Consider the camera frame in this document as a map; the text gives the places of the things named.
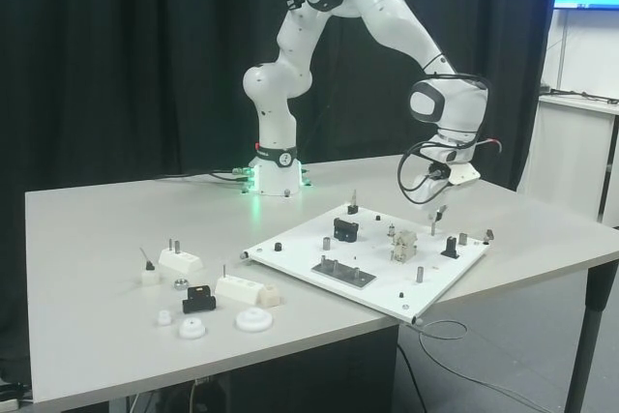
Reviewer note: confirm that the white task board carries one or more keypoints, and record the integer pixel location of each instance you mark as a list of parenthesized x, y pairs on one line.
[(367, 258)]

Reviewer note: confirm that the black D-SUB plug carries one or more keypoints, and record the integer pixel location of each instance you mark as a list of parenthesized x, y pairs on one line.
[(198, 299)]

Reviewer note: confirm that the white large gear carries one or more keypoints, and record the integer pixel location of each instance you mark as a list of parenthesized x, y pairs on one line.
[(254, 321)]

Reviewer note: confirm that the thick metal round peg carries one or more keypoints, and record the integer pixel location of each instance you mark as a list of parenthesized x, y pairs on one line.
[(178, 247)]

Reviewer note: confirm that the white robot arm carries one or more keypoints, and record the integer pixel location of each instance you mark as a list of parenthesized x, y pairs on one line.
[(387, 2)]

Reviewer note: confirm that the white small gear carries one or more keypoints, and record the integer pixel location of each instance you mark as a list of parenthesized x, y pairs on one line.
[(164, 318)]

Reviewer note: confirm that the white peg holder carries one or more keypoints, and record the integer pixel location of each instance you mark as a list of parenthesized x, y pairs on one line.
[(180, 262), (237, 289)]

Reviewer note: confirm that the white cabinet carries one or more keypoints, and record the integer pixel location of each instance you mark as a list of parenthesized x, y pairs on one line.
[(575, 156)]

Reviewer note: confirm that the small white plug holder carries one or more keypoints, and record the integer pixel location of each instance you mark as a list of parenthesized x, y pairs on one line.
[(150, 278)]

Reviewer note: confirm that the black curtain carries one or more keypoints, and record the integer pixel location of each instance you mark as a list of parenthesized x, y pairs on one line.
[(121, 45)]

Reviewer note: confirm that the white medium gear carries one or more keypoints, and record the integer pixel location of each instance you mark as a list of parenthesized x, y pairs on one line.
[(192, 328)]

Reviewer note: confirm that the black table leg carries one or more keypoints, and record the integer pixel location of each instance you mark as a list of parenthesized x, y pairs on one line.
[(587, 335)]

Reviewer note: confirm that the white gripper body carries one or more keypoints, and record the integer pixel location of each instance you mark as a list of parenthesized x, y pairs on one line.
[(430, 190)]

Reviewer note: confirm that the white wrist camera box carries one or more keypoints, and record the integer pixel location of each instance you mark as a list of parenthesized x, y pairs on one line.
[(447, 154)]

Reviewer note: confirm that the beige plug block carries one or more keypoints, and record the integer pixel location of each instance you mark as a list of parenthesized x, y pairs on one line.
[(268, 297)]

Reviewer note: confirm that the metal bolt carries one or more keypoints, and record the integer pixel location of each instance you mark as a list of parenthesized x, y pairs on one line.
[(181, 284)]

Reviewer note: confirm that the flat white mounting plate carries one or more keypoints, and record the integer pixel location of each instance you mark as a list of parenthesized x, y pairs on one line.
[(463, 174)]

